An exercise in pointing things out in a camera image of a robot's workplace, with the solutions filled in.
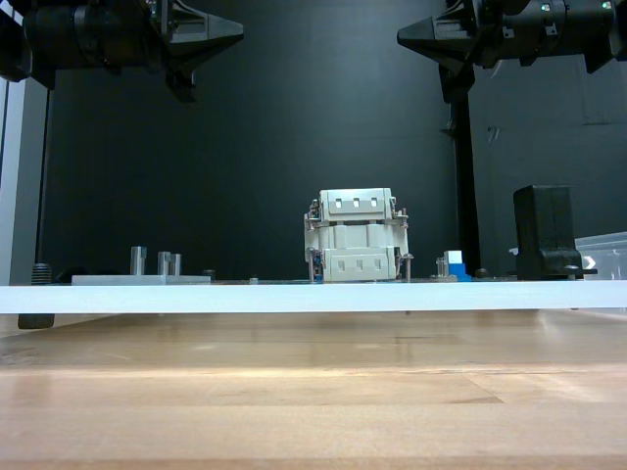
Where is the grey metal plate with pegs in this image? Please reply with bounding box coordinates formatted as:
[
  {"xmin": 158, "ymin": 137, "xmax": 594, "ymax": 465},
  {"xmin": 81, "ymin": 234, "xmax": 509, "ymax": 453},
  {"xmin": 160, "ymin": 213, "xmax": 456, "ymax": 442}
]
[{"xmin": 72, "ymin": 246, "xmax": 213, "ymax": 286}]

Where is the grey HAN10E connector insert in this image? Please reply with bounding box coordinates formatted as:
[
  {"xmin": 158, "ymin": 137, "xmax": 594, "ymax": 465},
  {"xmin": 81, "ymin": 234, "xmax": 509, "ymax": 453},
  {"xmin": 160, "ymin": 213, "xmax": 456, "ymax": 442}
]
[{"xmin": 304, "ymin": 188, "xmax": 410, "ymax": 251}]

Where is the clear plastic tub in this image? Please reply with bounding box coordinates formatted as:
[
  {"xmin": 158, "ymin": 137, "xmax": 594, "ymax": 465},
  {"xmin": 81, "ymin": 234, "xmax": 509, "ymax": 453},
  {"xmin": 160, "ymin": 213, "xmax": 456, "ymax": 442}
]
[{"xmin": 507, "ymin": 232, "xmax": 627, "ymax": 314}]

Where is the black board foot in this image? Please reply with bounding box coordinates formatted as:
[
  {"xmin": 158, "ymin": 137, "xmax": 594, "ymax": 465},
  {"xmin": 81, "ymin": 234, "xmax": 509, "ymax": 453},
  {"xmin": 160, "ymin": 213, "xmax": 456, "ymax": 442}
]
[{"xmin": 18, "ymin": 312, "xmax": 56, "ymax": 331}]

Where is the grey connector base insert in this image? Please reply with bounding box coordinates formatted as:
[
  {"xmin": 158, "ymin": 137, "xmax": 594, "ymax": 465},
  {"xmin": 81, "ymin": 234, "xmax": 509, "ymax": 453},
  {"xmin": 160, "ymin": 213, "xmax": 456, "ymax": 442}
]
[{"xmin": 306, "ymin": 246, "xmax": 416, "ymax": 284}]

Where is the small white blue block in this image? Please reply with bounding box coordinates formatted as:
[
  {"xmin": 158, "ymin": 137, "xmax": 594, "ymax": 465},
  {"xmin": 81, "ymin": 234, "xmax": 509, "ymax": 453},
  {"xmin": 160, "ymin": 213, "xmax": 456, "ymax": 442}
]
[{"xmin": 443, "ymin": 249, "xmax": 474, "ymax": 282}]

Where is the white task board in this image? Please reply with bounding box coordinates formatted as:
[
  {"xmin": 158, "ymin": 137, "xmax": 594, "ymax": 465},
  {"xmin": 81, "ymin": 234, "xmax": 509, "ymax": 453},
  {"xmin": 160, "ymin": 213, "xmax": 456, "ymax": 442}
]
[{"xmin": 0, "ymin": 281, "xmax": 627, "ymax": 315}]

